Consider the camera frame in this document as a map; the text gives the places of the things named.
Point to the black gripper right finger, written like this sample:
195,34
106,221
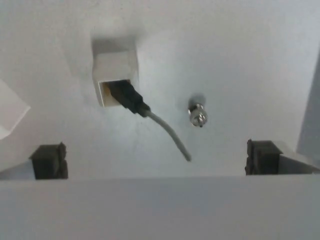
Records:
262,160

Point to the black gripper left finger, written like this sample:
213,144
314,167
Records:
50,162

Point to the white USB plug holder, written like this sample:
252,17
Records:
112,65

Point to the metal BNC plug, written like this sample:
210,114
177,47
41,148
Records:
197,113

